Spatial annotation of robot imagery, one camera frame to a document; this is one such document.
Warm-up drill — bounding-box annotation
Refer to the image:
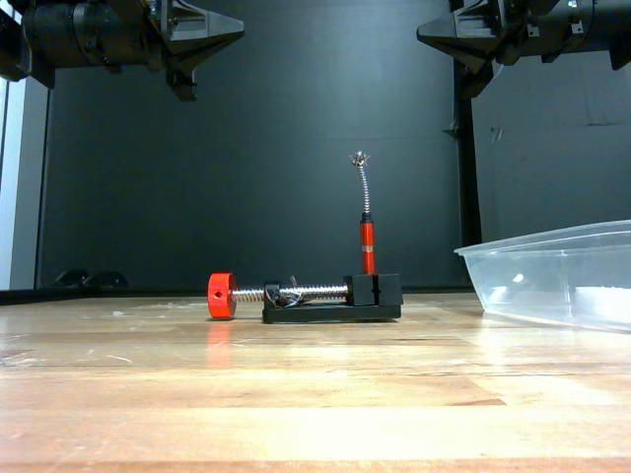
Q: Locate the frayed braided wire stub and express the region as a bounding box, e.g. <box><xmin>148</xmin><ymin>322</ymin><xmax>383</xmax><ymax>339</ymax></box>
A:
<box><xmin>268</xmin><ymin>274</ymin><xmax>303</xmax><ymax>310</ymax></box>

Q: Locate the black frame clamp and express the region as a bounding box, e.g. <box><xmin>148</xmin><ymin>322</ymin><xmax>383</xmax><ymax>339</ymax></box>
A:
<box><xmin>53</xmin><ymin>268</ymin><xmax>91</xmax><ymax>290</ymax></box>
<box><xmin>83</xmin><ymin>270</ymin><xmax>129</xmax><ymax>290</ymax></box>

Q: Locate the white foam block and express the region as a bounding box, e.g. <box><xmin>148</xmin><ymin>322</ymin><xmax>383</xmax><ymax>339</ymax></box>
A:
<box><xmin>574</xmin><ymin>285</ymin><xmax>631</xmax><ymax>321</ymax></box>

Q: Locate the black aluminium table frame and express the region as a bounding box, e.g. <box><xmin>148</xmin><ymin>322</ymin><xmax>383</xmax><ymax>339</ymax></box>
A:
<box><xmin>0</xmin><ymin>284</ymin><xmax>477</xmax><ymax>306</ymax></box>

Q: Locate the black vertical post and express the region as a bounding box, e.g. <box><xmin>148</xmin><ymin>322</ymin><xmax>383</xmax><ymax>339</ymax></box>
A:
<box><xmin>451</xmin><ymin>73</ymin><xmax>483</xmax><ymax>292</ymax></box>

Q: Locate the black vise with red knob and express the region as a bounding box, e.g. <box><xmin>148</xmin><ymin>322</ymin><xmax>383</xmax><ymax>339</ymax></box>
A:
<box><xmin>206</xmin><ymin>270</ymin><xmax>403</xmax><ymax>325</ymax></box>

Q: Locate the clear plastic tub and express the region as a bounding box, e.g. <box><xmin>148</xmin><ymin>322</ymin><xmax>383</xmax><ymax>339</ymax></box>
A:
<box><xmin>453</xmin><ymin>219</ymin><xmax>631</xmax><ymax>336</ymax></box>

